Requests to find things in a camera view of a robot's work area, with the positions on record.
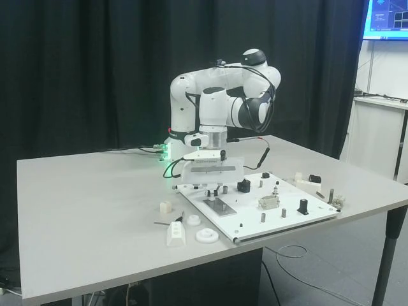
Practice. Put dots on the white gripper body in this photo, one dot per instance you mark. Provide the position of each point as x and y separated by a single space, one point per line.
212 177

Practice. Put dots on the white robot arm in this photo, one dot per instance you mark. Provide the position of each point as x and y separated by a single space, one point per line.
212 108

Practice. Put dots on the white medium gear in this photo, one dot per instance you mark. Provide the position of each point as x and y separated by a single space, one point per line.
193 220

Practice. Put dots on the white large gear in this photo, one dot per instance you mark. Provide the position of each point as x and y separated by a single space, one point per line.
207 236

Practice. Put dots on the flat white mounting plate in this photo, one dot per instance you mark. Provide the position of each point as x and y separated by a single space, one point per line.
204 155

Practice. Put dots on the black D-SUB plug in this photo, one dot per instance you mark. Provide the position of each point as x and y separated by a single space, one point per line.
243 185

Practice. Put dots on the small black Ethernet plug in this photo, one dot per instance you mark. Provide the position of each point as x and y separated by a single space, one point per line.
180 218

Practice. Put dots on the small white cube holder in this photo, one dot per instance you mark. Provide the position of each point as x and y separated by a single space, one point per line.
165 207
298 176

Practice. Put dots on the white task board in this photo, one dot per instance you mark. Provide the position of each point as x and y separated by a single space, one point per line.
255 220

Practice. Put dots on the long white peg holder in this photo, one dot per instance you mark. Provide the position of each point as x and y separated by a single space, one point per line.
307 185
175 236

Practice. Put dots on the thin metal bolt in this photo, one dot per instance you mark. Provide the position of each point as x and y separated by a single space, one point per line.
161 223

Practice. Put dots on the metal BNC plug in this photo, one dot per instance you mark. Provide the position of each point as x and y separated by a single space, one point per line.
273 190

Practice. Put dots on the black stepped plug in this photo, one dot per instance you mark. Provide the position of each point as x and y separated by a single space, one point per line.
303 207

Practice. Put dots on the beige multi-pin plug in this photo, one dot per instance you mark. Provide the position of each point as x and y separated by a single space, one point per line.
339 201

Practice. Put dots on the black curtain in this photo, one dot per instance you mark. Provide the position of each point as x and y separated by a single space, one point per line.
95 63

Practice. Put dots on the white cabinet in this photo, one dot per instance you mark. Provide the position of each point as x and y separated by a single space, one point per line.
376 140

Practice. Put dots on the black table leg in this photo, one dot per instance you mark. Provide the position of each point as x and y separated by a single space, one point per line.
386 255

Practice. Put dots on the blue screen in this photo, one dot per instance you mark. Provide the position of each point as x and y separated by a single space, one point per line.
387 19

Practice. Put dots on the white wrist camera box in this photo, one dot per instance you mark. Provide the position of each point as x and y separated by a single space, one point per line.
196 139

